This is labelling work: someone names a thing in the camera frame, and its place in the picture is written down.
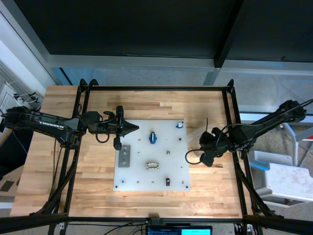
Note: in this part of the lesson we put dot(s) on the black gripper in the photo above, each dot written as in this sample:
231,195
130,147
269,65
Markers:
111,127
220,144

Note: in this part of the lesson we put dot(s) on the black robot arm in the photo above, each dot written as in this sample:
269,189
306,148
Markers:
269,121
49,123

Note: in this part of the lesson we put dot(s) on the cream connector housing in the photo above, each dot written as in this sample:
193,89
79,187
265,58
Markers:
152,166

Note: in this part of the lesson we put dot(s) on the black USB hub block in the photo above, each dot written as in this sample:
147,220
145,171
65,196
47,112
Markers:
168,181

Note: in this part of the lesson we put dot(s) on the clear plastic tub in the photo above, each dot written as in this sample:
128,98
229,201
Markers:
193,137

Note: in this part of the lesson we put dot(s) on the blue socket with white insert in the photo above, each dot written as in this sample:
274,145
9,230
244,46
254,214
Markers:
152,138

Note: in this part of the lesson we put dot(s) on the grey metal plate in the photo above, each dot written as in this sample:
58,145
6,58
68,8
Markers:
123,165

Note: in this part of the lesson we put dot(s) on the white board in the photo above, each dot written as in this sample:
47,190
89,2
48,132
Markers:
151,176

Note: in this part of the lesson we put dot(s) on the white step stool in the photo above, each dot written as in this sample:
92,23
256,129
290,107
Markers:
281,181

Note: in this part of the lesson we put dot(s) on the screen with blue edge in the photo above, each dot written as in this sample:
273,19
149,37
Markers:
178,231

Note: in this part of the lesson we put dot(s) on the small blue mount white cube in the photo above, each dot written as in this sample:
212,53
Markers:
179,125

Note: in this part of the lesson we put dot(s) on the black metal frame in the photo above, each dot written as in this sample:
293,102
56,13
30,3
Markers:
156,88

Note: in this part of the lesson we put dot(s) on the aluminium frame rail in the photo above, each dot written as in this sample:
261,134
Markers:
122,62

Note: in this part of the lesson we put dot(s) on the grey table-level camera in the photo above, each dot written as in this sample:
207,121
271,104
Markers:
154,218

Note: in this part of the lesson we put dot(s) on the aluminium frame post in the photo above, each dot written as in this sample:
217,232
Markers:
30,31

